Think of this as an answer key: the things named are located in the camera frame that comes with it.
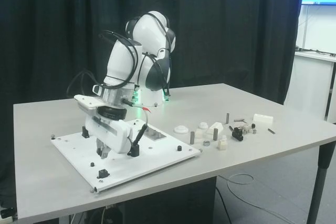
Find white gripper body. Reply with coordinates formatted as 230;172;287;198
84;114;134;155

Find white task board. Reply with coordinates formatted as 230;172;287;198
50;119;202;194

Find black box under table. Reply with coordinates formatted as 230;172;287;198
122;176;219;224

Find white house-shaped holder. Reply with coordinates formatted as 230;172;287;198
206;121;225;134

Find white holder with small gear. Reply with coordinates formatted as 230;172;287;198
217;135;229;151

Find black D-SUB plug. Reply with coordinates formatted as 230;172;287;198
231;127;245;141

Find black curtains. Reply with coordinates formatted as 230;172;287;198
0;0;309;209

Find large white holder block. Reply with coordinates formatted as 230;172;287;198
253;113;275;125

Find white cabinet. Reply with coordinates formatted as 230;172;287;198
284;50;336;124

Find grey table leg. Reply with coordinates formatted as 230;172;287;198
307;142;333;224

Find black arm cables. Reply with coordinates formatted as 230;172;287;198
67;11;174;102

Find grey floor cable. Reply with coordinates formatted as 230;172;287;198
226;173;317;223

